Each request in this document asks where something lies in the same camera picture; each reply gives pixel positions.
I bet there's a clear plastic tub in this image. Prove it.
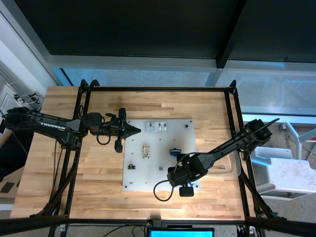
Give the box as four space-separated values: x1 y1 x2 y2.
206 150 241 178

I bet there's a black aluminium frame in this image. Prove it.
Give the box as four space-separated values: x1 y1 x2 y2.
0 79 316 237

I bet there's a white metal chair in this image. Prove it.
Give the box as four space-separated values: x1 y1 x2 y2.
278 120 316 161

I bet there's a black camera bracket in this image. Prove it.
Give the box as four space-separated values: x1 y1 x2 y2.
148 216 168 228

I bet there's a blue laptop screen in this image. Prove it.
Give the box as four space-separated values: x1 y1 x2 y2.
147 227 215 237

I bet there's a white plastic stool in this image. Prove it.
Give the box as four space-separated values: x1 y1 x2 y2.
250 147 316 201

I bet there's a white cabinet with cables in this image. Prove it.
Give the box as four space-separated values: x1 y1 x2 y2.
0 81 45 117

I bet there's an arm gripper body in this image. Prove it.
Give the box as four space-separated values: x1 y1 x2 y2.
167 169 207 198
98 108 128 154

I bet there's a white plastic board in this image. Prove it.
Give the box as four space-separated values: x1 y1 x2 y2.
122 119 200 192

